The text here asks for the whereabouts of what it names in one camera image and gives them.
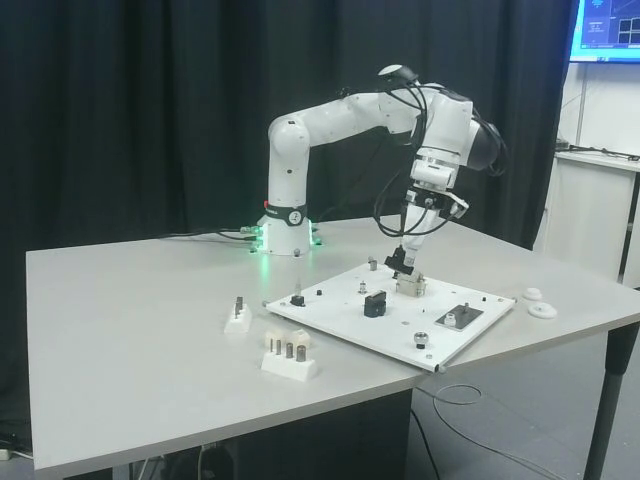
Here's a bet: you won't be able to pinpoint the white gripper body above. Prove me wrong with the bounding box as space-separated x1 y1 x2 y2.
401 200 437 251

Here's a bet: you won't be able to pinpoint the black D-SUB plug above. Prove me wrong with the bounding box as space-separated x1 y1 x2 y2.
383 251 415 277

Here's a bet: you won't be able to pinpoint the white sensor box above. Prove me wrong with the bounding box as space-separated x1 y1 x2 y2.
409 158 459 192

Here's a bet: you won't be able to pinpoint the white task board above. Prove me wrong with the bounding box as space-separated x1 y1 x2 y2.
263 259 517 375

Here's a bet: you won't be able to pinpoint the small white holder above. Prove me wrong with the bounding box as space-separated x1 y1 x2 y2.
263 327 309 347

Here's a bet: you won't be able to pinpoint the white cabinet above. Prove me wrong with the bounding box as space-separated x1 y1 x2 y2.
541 149 640 290

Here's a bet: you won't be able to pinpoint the white round peg holder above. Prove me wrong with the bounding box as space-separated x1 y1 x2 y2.
260 348 322 383

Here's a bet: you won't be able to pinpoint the white square peg holder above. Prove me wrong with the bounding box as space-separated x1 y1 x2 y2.
223 306 253 335

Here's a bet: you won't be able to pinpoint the black table leg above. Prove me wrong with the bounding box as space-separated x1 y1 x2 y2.
584 327 632 480

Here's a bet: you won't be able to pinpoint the blue screen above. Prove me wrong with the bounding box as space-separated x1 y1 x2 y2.
569 0 640 64

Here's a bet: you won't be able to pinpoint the black curtain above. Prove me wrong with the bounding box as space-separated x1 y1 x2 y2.
0 0 584 451

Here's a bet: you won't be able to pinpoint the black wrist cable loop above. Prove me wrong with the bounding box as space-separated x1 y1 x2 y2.
374 112 432 239

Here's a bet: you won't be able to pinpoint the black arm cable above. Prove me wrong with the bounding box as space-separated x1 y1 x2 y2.
387 74 451 151

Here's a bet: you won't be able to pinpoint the grey looped floor cable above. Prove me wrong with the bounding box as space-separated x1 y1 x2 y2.
431 383 484 480

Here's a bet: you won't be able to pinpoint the black base cables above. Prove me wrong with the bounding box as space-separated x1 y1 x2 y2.
164 226 264 242

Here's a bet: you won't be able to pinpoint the black thin floor cable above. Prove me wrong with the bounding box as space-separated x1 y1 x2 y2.
409 409 436 480

